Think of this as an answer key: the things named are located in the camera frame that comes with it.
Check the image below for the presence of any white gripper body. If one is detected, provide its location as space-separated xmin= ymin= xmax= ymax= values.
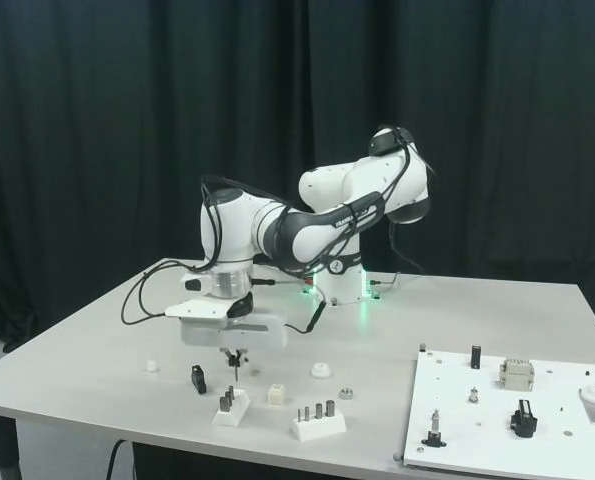
xmin=179 ymin=315 xmax=289 ymax=350

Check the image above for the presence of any white peg holder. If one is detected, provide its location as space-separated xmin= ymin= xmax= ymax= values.
xmin=211 ymin=389 xmax=252 ymax=428
xmin=290 ymin=412 xmax=347 ymax=442

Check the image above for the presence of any black D-SUB plug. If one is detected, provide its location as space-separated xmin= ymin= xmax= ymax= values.
xmin=189 ymin=364 xmax=208 ymax=396

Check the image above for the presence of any white task board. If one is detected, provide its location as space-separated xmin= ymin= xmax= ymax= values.
xmin=400 ymin=345 xmax=595 ymax=472

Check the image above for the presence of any black curtain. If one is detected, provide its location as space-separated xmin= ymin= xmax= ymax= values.
xmin=0 ymin=0 xmax=595 ymax=354

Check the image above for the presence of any black camera cable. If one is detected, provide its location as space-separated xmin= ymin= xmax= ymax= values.
xmin=120 ymin=257 xmax=213 ymax=326

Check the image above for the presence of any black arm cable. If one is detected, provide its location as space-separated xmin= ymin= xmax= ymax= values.
xmin=199 ymin=126 xmax=436 ymax=281

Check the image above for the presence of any black base cable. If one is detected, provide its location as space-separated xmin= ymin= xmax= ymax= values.
xmin=369 ymin=272 xmax=403 ymax=291

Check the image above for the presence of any black floor cable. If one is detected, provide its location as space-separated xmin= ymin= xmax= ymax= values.
xmin=107 ymin=439 xmax=128 ymax=480

